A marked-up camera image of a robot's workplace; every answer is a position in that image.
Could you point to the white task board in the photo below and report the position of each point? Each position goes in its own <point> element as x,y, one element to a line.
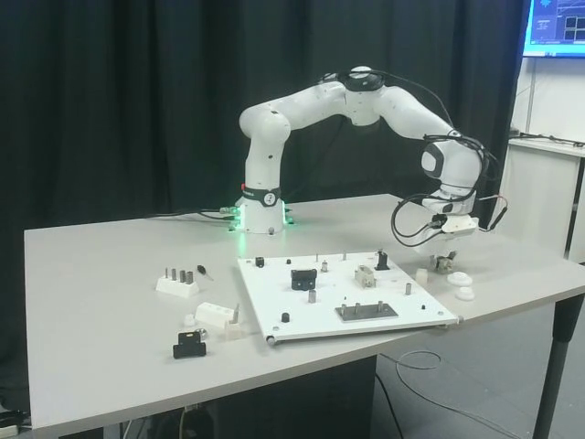
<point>347,297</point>

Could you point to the dark table leg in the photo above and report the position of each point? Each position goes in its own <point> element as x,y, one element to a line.
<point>560,356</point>

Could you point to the black upright plug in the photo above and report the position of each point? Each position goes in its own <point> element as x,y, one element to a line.
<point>381,261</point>

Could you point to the white long holder with holes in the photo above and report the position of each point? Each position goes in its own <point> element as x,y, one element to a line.
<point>212,313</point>

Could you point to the metal waterproof plug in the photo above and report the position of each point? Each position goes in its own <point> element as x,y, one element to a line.
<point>444,266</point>

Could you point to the white peg holder with holes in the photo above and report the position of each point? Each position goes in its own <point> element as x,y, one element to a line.
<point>176,288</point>

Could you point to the black-headed metal bolt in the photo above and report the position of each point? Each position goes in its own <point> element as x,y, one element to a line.
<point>201,269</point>

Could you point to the white medium gear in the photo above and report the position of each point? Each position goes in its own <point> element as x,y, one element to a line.
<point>466,294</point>

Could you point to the small white plug holder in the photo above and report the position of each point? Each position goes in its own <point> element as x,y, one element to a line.
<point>421,275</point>

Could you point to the blue screen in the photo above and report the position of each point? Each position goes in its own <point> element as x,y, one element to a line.
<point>555,27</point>

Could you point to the black curtain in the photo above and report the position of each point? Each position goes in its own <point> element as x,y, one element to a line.
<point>114,91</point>

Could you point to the metal BNC plug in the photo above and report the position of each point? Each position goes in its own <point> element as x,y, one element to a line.
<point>202,333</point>

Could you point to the white cabinet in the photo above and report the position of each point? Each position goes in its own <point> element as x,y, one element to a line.
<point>544,196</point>

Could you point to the white stepped holder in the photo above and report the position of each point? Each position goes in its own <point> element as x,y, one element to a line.
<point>233,331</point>

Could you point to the white large gear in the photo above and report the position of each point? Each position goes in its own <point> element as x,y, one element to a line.
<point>459,278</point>

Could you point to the white power strip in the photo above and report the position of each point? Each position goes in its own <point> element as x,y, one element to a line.
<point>11,423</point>

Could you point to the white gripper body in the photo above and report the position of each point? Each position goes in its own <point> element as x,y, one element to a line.
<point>439,242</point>

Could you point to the black D-SUB plug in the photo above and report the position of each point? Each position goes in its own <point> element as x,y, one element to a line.
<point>189,345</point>

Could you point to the metal USB plug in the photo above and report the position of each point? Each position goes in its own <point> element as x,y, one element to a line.
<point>236,313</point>

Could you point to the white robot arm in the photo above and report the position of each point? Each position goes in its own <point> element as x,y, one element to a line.
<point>265,151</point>

